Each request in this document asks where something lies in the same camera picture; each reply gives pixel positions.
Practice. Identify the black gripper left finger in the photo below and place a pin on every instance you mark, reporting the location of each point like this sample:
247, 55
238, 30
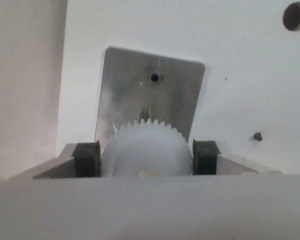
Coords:
86, 158

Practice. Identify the white task board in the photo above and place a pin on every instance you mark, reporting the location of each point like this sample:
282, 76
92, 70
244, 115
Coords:
180, 50

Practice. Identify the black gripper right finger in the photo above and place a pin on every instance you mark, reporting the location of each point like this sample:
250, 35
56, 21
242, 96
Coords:
205, 157

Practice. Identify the white medium gear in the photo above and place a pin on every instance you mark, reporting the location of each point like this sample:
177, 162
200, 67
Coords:
146, 152

